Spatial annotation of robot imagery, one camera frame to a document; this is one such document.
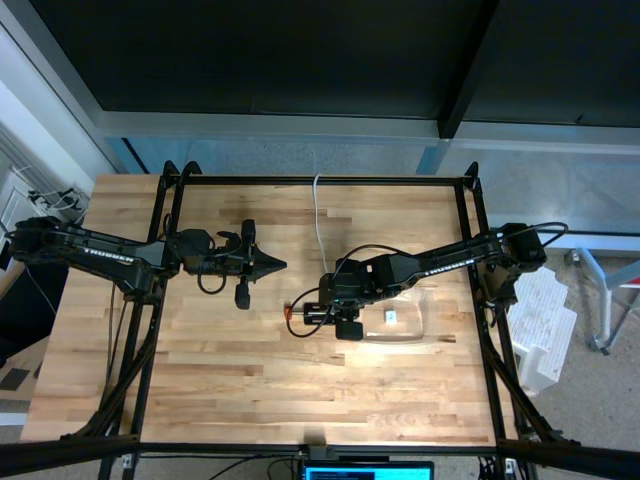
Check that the grey metal chair base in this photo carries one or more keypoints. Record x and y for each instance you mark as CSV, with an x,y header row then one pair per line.
x,y
606,315

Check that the black wall post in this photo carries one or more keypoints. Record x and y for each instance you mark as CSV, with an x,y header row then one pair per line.
x,y
450,127

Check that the white foam block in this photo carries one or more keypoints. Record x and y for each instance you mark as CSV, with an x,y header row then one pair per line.
x,y
537,325

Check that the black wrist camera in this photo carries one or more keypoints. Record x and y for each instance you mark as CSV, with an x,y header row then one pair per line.
x,y
337,286

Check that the black clamp with red knob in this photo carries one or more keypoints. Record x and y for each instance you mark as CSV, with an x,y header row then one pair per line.
x,y
288,311

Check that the black metal frame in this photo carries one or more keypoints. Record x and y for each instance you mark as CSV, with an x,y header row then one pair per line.
x,y
75,446

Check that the laptop screen with blue edge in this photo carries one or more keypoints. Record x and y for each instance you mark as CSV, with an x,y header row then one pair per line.
x,y
367,472

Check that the small white block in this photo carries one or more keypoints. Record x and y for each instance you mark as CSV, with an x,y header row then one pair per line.
x,y
390,316

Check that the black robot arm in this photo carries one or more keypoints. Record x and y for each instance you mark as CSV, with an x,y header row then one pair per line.
x,y
107,255
440,262

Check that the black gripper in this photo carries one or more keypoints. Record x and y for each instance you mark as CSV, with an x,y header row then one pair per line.
x,y
248,235
349,331

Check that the clear plastic tub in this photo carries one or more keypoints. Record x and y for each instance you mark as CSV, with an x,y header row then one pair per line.
x,y
410,320

